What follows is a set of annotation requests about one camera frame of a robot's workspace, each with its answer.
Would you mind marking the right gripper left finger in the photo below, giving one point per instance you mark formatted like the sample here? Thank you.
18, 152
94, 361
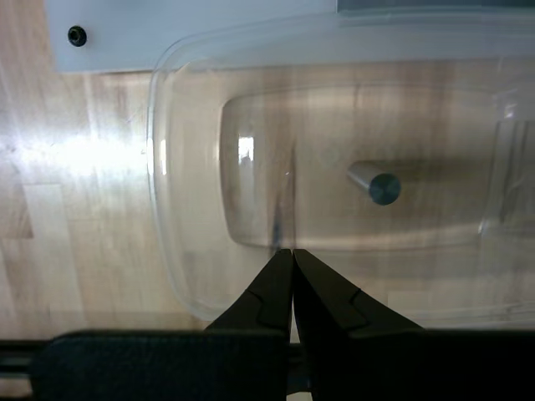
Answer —
267, 301

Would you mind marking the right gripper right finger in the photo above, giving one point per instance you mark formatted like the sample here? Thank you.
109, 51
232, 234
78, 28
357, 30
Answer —
330, 305

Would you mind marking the metal cylinder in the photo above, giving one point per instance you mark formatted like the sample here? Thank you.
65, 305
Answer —
382, 188

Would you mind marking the clear plastic tub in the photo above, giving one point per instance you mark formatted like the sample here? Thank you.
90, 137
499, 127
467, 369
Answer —
334, 125

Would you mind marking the white task board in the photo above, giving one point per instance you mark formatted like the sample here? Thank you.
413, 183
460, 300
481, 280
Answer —
117, 42

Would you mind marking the grey metal block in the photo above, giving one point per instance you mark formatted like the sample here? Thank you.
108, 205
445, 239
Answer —
418, 5

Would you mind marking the black screw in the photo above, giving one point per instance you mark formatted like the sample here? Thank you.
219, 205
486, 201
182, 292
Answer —
77, 35

